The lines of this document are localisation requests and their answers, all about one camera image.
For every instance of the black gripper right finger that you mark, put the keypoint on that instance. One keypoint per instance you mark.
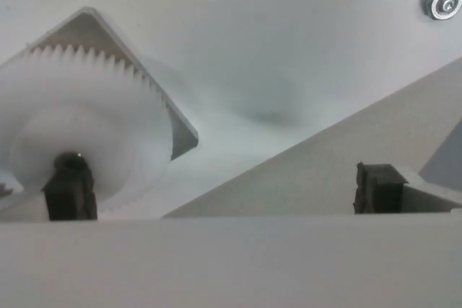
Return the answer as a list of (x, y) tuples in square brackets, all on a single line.
[(379, 192)]

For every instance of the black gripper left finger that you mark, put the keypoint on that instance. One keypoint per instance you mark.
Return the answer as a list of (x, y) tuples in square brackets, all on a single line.
[(70, 196)]

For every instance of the white large gear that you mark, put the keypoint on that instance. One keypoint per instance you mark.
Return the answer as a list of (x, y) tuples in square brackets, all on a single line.
[(90, 113)]

